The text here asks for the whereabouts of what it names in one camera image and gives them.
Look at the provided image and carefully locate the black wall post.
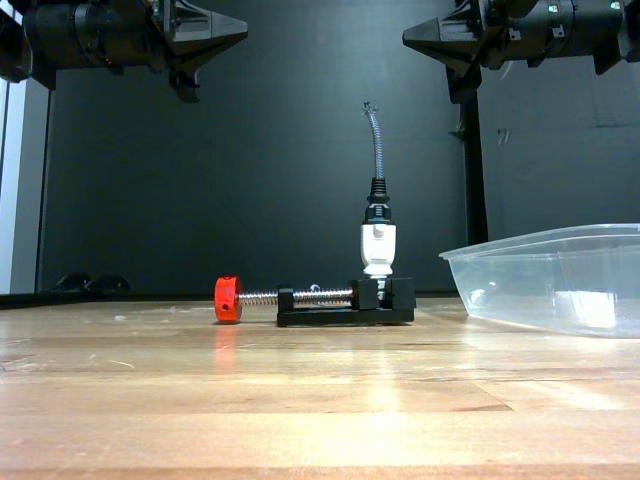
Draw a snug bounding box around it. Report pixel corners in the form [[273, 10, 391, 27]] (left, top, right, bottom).
[[449, 97, 490, 246]]

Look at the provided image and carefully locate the clear plastic tub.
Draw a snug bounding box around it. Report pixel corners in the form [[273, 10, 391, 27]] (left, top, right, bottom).
[[438, 223, 640, 340]]

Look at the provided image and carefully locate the black table frame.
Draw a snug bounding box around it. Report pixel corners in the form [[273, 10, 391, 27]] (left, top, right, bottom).
[[0, 288, 469, 310]]

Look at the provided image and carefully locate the black power plug braided cable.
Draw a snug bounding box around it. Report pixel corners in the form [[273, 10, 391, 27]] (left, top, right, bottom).
[[360, 99, 392, 227]]

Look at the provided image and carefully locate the black vise with red knob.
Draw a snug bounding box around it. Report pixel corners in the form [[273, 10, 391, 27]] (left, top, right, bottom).
[[213, 274, 417, 329]]

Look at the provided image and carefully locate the white receptacle socket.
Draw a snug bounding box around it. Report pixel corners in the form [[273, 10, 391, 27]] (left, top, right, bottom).
[[358, 222, 397, 301]]

